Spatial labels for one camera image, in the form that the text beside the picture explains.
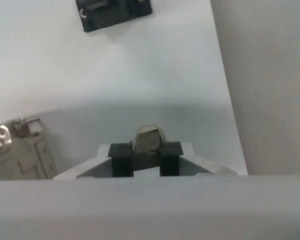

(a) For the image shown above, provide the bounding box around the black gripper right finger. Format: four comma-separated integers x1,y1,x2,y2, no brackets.
159,140,238,177

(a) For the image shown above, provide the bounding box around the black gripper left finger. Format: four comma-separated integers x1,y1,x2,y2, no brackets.
52,141,136,179

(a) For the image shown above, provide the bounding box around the white task board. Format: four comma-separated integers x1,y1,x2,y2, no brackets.
0,0,249,181

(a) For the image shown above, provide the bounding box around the black USB plug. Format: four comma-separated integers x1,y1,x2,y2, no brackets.
75,0,153,34

